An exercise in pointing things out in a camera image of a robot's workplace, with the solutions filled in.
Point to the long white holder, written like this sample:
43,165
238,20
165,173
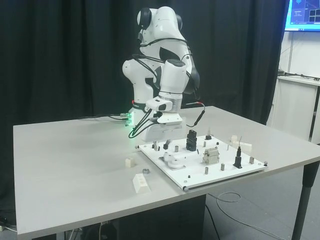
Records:
243,145

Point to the black D-SUB plug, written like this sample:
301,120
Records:
191,141

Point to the metal bolt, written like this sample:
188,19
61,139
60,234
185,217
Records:
146,171

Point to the small white cube holder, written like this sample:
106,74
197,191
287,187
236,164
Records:
234,138
130,162

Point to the blue screen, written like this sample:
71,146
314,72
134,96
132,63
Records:
303,15

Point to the white task board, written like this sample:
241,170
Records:
195,172

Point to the black curtains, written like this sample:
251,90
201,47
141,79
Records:
62,62

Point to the white small gear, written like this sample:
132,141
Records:
167,157

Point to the white cabinet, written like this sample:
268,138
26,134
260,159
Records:
295,107

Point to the metal round peg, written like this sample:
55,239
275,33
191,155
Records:
206,171
176,148

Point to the white large gear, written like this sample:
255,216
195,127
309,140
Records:
176,165

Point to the black table leg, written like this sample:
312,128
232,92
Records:
306,195

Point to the white medium gear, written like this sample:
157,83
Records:
178,159

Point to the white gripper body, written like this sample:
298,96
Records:
162,131

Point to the white holder with holes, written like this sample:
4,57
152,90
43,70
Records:
141,183

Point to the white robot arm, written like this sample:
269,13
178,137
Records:
170,75

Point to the metal square peg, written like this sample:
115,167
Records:
222,167
252,160

